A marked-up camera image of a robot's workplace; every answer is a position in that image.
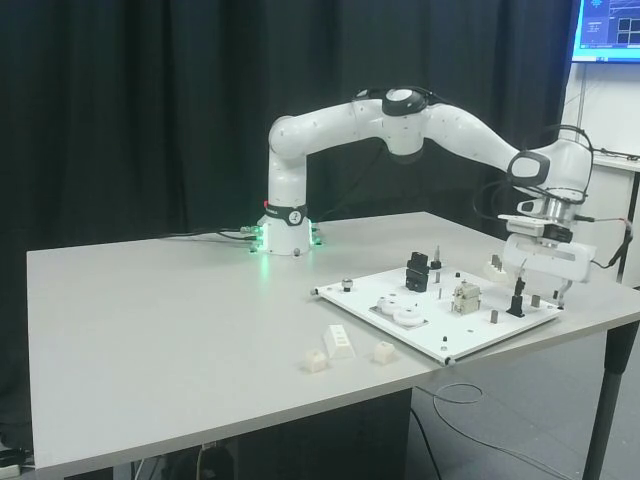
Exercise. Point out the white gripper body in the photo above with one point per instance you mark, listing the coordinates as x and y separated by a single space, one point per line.
575 262

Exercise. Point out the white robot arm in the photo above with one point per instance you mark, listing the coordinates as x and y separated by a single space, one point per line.
325 130

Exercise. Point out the metal square peg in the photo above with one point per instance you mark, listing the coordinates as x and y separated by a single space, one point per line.
536 300

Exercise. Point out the white peg holder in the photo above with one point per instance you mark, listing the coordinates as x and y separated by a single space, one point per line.
492 275

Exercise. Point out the black Ethernet plug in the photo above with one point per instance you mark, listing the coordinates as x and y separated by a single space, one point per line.
515 302

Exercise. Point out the flat white mounting plate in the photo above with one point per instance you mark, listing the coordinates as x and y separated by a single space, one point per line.
520 218

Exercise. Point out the beige metal waterproof plug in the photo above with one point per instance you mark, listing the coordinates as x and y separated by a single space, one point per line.
465 300

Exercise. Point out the dark grey table leg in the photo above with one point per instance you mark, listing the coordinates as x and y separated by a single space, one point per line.
617 400

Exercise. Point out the metal bolt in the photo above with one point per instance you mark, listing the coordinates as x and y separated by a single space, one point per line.
437 254

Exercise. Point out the white large gear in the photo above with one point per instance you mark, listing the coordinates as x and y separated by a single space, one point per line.
406 318

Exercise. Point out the white task board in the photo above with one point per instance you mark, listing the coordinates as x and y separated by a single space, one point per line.
400 345

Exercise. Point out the white medium gear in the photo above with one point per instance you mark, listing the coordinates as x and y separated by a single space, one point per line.
385 305

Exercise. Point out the small white plug holder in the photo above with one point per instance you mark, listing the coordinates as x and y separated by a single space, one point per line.
384 352
314 361

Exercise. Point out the metal BNC plug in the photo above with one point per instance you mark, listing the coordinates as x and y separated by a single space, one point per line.
346 285

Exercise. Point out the long white plug holder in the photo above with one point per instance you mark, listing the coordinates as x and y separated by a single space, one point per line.
339 344

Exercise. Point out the blue computer screen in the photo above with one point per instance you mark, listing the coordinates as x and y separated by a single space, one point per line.
607 30

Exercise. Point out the black curtain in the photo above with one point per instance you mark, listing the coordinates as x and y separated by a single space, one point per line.
150 100

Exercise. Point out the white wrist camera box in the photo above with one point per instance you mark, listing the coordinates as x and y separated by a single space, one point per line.
530 207

